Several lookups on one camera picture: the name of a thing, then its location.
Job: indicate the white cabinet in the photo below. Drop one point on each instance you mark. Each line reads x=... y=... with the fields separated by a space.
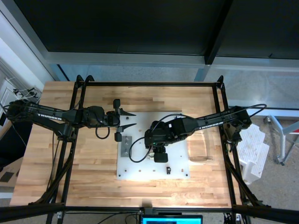
x=9 y=77

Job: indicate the grey metal plate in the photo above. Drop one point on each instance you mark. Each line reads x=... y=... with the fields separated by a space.
x=122 y=151

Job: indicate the cardboard box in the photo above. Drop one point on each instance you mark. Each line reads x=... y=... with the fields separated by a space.
x=14 y=165

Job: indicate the black aluminium frame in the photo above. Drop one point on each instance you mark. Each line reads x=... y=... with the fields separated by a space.
x=105 y=208

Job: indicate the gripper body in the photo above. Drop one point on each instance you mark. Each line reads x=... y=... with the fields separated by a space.
x=161 y=158
x=112 y=119

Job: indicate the blue lit screen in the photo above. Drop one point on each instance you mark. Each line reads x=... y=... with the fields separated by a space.
x=170 y=220

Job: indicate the clear plastic tub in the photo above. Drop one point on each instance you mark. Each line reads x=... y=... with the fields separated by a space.
x=198 y=149

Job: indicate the grey metal stand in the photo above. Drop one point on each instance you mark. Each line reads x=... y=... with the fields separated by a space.
x=283 y=144

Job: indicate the black box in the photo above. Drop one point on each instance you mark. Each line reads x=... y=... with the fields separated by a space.
x=11 y=144

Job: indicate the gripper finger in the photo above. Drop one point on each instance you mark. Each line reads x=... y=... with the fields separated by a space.
x=122 y=128
x=125 y=113

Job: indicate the white board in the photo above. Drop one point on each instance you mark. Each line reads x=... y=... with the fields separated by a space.
x=140 y=168

